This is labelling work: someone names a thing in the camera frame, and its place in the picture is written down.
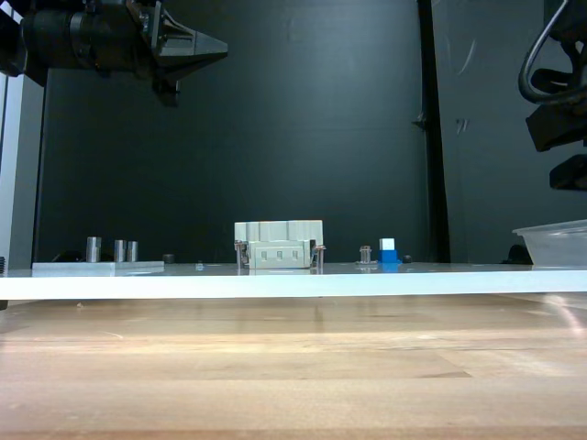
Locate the tall steel cylinder peg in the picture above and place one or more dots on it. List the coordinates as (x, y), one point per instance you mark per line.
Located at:
(94, 249)

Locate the grey metal desk frame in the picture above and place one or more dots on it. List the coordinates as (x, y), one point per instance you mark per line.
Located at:
(18, 183)

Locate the short steel cylinder peg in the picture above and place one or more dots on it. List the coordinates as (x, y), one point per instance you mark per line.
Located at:
(119, 251)
(133, 252)

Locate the blue socket with white cap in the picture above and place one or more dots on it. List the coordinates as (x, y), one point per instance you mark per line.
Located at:
(389, 254)

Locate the black table frame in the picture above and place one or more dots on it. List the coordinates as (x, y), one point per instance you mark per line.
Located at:
(435, 183)

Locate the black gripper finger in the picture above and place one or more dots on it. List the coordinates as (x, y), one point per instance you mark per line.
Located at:
(192, 46)
(183, 66)

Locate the black screw head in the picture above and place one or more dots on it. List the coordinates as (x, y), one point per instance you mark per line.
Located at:
(168, 258)
(406, 259)

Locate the white board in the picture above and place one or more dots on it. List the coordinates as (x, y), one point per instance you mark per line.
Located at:
(293, 282)

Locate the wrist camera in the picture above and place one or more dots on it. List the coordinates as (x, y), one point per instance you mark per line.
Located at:
(559, 128)

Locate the silver screw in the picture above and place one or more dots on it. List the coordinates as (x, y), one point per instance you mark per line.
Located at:
(239, 256)
(320, 259)

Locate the clear plastic tub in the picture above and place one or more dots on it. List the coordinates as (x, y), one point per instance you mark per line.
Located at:
(559, 247)

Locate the beige connector base housing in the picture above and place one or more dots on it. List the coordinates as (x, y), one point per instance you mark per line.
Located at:
(275, 254)

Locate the small threaded metal connector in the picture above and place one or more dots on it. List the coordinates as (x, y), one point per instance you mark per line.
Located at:
(365, 256)

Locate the grey aluminium plate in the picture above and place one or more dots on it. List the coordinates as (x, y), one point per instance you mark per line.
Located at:
(96, 267)

